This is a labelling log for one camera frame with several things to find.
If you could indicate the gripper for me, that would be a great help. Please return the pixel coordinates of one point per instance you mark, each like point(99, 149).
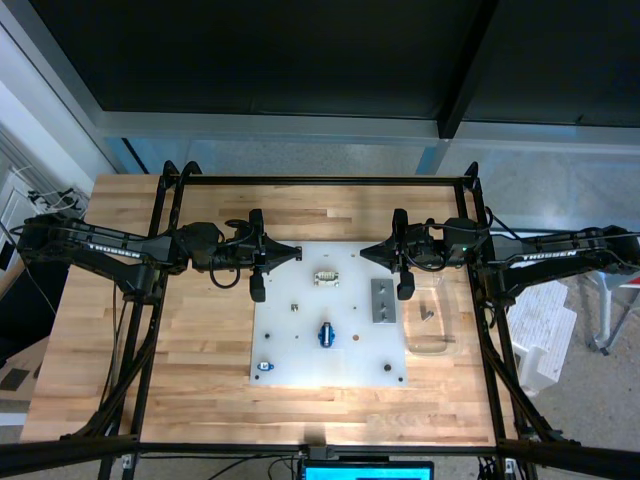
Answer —
point(235, 257)
point(406, 287)

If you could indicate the steel 16mm cylinder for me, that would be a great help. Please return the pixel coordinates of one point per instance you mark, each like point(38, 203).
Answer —
point(425, 313)

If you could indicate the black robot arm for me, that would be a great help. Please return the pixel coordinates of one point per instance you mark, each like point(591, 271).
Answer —
point(550, 257)
point(150, 250)

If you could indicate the white taskboard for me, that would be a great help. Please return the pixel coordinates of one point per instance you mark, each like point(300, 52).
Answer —
point(310, 360)

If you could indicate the grey aluminium slotted block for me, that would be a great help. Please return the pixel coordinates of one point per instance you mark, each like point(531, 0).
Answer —
point(383, 300)

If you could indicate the beige multi-pin connector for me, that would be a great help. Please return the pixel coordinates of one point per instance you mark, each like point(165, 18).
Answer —
point(327, 279)

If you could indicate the clear plastic tub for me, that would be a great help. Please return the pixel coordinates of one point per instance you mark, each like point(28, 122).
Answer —
point(425, 335)

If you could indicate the white foam block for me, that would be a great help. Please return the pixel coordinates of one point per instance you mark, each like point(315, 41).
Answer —
point(545, 340)

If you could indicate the black pillar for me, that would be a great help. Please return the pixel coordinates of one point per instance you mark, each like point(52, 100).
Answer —
point(465, 75)

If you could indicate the blue laptop screen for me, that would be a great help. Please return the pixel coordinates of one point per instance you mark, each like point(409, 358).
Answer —
point(365, 472)

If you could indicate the grey metal stand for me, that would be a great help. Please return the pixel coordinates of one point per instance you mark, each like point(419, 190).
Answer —
point(605, 320)

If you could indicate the black cabinet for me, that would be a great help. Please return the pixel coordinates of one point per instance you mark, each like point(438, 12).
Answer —
point(25, 310)

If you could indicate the brown cardboard box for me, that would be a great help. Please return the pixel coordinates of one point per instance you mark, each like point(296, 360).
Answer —
point(20, 360)

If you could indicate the black aluminium frame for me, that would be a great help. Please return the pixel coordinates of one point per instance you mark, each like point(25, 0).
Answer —
point(320, 180)

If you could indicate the blue clamp mount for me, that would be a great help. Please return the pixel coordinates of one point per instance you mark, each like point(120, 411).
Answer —
point(325, 335)

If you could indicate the small blue mount white block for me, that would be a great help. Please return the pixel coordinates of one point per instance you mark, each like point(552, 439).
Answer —
point(264, 366)

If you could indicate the black table-level camera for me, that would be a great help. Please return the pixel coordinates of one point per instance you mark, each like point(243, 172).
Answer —
point(320, 452)

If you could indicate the white corner bracket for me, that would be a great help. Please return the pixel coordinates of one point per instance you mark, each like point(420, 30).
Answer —
point(510, 465)
point(126, 461)

